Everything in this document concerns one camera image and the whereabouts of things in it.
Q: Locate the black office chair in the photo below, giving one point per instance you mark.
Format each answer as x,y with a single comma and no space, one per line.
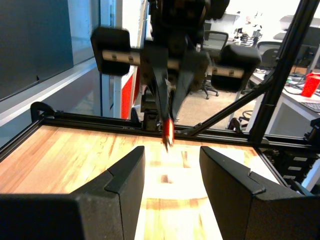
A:
215,40
268,52

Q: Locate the grey aluminium window rail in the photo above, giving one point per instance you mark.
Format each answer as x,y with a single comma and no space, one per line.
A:
50,87

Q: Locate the dark computer monitor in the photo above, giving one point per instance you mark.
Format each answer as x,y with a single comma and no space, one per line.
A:
305,55

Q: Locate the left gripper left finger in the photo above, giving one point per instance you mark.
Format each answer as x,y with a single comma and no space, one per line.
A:
75,217

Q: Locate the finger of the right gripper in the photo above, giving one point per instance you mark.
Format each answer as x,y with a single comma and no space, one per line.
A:
190,72

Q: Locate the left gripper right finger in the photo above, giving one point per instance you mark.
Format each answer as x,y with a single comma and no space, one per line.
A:
262,217

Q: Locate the black metal table frame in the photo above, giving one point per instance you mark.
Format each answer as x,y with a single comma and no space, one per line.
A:
100,120

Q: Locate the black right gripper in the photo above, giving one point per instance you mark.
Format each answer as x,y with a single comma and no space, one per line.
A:
110,40

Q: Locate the dark computer keyboard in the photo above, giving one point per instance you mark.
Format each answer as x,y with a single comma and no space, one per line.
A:
311,107

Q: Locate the white office desk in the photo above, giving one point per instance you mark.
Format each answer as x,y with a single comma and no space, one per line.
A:
290,117

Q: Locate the red plastic cup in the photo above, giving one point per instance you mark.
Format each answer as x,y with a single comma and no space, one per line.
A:
310,85

